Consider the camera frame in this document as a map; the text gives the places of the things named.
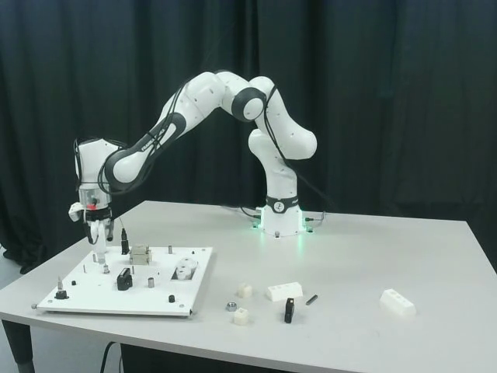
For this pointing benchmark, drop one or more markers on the white task board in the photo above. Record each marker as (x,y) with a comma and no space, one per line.
(155,299)

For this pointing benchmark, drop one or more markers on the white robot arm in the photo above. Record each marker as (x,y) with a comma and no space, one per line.
(202,93)

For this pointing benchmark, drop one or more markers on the white medium gear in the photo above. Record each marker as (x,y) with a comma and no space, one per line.
(182,272)

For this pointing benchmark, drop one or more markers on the small white holder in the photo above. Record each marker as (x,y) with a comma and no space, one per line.
(240,316)
(244,290)

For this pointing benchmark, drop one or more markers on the black D-SUB plug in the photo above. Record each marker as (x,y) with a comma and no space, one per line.
(124,279)

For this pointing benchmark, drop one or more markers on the metal round peg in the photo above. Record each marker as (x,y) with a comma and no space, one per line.
(150,282)

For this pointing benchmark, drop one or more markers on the small black plug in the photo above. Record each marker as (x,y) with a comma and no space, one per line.
(288,311)

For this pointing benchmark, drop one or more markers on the black curtains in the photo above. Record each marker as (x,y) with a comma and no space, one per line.
(77,58)

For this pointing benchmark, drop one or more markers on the dark metal rod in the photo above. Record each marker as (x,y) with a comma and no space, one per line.
(311,300)

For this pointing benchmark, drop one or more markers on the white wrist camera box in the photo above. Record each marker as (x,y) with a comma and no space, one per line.
(75,211)

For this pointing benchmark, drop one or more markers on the metal bolt on black base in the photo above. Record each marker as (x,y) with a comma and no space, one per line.
(60,290)

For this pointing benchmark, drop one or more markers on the black table leg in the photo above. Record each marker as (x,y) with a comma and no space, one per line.
(15,346)

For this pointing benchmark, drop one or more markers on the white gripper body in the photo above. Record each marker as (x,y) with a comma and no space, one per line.
(99,237)

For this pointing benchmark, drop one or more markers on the long white holder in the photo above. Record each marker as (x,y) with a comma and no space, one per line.
(398,303)
(283,291)

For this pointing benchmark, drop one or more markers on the metal nut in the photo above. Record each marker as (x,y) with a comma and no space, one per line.
(231,305)

